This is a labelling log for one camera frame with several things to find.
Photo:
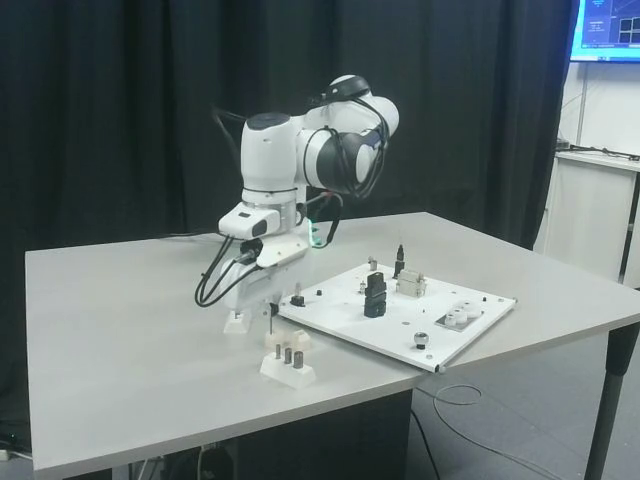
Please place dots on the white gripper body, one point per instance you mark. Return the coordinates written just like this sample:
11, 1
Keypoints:
250, 292

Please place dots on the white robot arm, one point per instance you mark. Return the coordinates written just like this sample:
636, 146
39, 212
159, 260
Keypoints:
265, 165

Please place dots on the small white peg holder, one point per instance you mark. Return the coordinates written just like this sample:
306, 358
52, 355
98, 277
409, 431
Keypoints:
235, 326

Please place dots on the medium metal square peg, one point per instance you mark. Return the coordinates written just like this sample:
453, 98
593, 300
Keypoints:
288, 356

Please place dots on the large metal square peg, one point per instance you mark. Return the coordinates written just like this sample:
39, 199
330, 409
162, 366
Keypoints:
299, 360

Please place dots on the white three-peg holder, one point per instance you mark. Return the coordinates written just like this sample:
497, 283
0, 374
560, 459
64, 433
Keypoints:
285, 376

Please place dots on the metal BNC plug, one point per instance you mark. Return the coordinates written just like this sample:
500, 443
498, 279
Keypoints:
361, 287

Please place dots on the small metal plug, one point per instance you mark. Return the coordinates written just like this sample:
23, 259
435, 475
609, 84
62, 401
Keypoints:
371, 263

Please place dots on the black D-SUB plug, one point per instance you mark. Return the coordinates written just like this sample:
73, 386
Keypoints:
375, 297

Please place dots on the white task board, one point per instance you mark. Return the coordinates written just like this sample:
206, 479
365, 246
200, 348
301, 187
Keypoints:
400, 325

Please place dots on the black upright plug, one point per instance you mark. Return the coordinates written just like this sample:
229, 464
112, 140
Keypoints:
399, 254

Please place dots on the grey metal connector housing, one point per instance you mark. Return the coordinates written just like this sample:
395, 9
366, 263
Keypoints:
411, 284

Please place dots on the black box under table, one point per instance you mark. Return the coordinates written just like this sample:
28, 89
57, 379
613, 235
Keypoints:
325, 440

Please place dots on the metal bolt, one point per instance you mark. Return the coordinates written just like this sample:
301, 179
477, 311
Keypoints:
421, 340

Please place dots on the white large gear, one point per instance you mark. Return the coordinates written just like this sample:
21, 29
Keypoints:
472, 315

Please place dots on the black curtain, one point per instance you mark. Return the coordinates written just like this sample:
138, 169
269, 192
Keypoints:
125, 100

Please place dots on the white cabinet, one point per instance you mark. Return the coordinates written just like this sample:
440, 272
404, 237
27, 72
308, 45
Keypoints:
590, 215

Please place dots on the dark table leg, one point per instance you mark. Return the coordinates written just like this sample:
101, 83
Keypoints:
607, 400

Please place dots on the blue screen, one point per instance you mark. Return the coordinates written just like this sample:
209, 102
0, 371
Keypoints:
607, 30

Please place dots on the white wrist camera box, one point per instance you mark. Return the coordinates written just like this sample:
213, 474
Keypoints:
245, 221

